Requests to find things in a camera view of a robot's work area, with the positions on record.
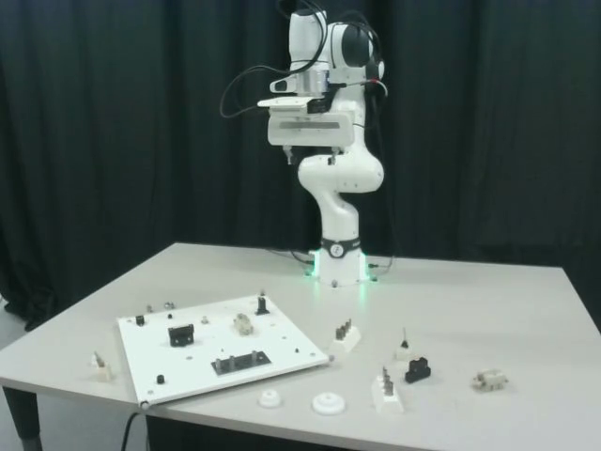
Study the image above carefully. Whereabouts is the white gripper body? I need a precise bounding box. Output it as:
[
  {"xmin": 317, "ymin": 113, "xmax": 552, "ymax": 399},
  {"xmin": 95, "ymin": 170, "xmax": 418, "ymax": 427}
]
[{"xmin": 266, "ymin": 111, "xmax": 357, "ymax": 146}]

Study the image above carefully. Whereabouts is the white peg holder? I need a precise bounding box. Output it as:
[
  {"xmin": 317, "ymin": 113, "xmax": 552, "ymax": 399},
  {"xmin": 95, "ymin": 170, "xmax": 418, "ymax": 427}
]
[
  {"xmin": 371, "ymin": 373, "xmax": 406, "ymax": 415},
  {"xmin": 328, "ymin": 325, "xmax": 362, "ymax": 361}
]

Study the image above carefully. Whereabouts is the flat white mounting plate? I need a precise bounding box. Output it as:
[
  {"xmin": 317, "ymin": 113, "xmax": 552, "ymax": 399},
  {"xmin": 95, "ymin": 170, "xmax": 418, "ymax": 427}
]
[{"xmin": 256, "ymin": 96, "xmax": 316, "ymax": 109}]

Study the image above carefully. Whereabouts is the thin black rod red tag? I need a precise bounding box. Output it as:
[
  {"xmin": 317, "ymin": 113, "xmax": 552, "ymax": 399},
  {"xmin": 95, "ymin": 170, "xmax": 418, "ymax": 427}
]
[{"xmin": 328, "ymin": 76, "xmax": 389, "ymax": 91}]

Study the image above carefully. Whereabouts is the black curtain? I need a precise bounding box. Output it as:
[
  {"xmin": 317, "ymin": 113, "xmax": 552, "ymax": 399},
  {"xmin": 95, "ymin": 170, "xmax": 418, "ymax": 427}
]
[{"xmin": 0, "ymin": 0, "xmax": 601, "ymax": 333}]

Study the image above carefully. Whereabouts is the white task board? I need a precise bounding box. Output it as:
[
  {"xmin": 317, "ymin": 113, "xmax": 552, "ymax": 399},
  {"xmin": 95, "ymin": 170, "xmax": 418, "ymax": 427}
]
[{"xmin": 116, "ymin": 293, "xmax": 331, "ymax": 412}]

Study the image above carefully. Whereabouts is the black D-SUB plug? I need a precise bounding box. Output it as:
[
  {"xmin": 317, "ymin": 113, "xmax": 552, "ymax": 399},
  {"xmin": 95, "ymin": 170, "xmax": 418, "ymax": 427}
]
[{"xmin": 404, "ymin": 357, "xmax": 434, "ymax": 384}]

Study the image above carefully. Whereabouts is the white small gear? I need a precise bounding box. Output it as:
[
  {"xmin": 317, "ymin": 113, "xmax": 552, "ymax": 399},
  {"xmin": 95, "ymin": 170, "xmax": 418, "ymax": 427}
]
[{"xmin": 256, "ymin": 389, "xmax": 284, "ymax": 409}]

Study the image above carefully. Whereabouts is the white medium gear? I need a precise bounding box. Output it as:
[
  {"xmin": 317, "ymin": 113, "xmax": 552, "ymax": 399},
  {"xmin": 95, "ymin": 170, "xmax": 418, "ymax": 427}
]
[{"xmin": 311, "ymin": 391, "xmax": 348, "ymax": 417}]

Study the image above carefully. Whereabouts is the grey metal plug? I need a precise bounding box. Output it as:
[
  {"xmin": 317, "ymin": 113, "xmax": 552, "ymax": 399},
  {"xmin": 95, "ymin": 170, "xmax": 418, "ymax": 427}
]
[{"xmin": 470, "ymin": 369, "xmax": 509, "ymax": 392}]

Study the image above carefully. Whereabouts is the small white plug holder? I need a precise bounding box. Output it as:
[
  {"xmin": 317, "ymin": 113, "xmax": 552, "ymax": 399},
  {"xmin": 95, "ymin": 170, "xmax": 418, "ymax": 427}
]
[{"xmin": 89, "ymin": 360, "xmax": 116, "ymax": 383}]

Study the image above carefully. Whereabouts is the black table leg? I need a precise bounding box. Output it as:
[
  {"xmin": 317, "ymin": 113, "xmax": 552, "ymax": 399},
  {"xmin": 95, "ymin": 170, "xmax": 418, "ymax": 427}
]
[{"xmin": 0, "ymin": 384, "xmax": 39, "ymax": 451}]

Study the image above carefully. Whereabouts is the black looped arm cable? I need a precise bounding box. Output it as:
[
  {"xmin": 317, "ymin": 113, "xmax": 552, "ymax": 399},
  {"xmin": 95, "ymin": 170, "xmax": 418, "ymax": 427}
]
[{"xmin": 219, "ymin": 64, "xmax": 295, "ymax": 119}]

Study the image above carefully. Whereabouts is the black cable under table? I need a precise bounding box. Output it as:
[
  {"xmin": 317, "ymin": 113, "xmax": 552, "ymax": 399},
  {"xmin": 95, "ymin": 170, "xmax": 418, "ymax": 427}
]
[{"xmin": 120, "ymin": 407, "xmax": 143, "ymax": 451}]

